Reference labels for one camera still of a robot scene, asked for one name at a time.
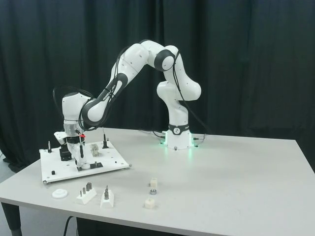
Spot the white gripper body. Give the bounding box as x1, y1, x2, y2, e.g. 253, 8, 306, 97
66, 142, 88, 163

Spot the white square peg holder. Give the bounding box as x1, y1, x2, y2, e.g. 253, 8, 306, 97
75, 189, 97, 205

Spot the black rod with red tag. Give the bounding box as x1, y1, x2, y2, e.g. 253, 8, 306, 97
78, 133, 87, 160

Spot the white round peg holder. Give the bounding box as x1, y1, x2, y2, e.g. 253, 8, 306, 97
100, 190, 115, 209

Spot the black cable under table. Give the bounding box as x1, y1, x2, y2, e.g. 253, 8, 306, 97
63, 215, 78, 236

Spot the white large gear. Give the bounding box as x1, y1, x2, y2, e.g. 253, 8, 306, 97
52, 188, 68, 199

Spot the white task board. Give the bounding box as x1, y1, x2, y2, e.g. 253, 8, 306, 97
40, 140, 132, 184

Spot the silver wrist ring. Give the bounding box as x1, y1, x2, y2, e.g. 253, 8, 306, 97
63, 124, 81, 137

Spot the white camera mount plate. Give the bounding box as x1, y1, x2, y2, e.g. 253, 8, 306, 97
54, 131, 67, 145

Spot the black base cable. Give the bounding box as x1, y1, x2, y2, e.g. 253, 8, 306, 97
192, 134, 207, 145
139, 129, 166, 138

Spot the black curtain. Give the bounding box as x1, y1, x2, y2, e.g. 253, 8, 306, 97
0, 0, 315, 170

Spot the dark table leg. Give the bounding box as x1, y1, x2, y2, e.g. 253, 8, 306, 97
0, 203, 22, 236

